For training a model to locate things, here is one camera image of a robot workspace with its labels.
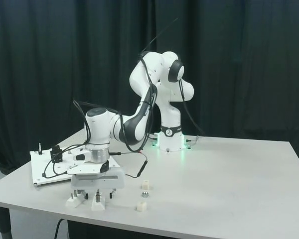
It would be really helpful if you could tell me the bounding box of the white square peg holder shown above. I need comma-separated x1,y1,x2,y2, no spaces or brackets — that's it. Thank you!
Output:
65,196,85,208

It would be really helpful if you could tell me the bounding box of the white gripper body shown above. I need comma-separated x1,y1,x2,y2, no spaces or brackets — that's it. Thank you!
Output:
70,167,127,191

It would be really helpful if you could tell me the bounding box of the white task board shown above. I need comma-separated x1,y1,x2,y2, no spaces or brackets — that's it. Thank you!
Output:
29,146,122,186

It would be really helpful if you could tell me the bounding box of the black D-SUB plug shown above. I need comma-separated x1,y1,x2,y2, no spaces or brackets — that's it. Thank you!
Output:
51,146,63,164

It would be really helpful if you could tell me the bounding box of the thin black looped cable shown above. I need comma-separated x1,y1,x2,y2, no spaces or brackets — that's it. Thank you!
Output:
41,149,77,179

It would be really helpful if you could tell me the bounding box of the black curtain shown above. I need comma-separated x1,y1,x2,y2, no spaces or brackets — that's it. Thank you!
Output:
0,0,299,175

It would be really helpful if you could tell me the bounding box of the thick black cable bundle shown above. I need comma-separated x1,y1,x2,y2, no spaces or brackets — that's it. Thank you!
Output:
73,51,205,153

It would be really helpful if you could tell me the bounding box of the black table leg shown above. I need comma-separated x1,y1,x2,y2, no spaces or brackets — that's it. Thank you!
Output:
0,205,9,239

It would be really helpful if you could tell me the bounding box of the thin black rod on wire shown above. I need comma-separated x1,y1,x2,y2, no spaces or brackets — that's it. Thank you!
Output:
137,161,148,178

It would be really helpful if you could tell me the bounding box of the white round peg holder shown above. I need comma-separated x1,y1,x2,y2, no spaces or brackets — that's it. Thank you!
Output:
91,196,107,211

